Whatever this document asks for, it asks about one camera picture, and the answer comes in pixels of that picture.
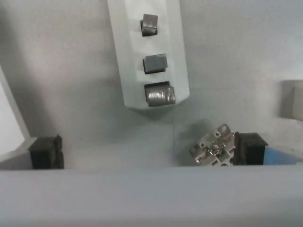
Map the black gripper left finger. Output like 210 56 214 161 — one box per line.
0 133 65 170

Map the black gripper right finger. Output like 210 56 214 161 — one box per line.
233 131 298 166

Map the large metal square peg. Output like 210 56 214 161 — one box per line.
143 81 177 108

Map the white peg holder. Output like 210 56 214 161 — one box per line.
107 0 190 112

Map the medium metal square peg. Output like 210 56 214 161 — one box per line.
142 53 169 74

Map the small metal square peg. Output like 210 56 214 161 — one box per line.
140 13 159 37

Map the silver metal connector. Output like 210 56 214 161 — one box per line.
190 123 238 167

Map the white task board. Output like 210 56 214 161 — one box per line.
0 63 32 155

